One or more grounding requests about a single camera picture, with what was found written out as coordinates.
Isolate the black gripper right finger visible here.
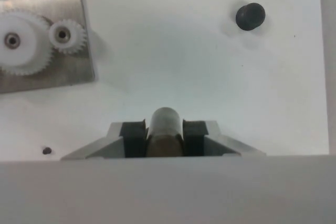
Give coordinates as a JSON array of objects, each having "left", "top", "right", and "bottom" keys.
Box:
[{"left": 181, "top": 119, "right": 266, "bottom": 158}]

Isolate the white task board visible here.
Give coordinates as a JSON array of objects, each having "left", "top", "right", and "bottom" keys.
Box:
[{"left": 0, "top": 0, "right": 330, "bottom": 162}]

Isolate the white medium gear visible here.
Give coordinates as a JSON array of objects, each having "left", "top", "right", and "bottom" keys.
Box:
[{"left": 0, "top": 8, "right": 55, "bottom": 76}]

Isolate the metal round peg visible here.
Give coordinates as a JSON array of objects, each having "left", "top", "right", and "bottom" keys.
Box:
[{"left": 145, "top": 106, "right": 184, "bottom": 158}]

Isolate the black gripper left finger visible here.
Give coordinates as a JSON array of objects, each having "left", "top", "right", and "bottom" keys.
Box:
[{"left": 60, "top": 119, "right": 148, "bottom": 161}]

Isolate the white small gear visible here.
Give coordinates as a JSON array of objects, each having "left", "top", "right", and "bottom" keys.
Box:
[{"left": 48, "top": 18, "right": 86, "bottom": 56}]

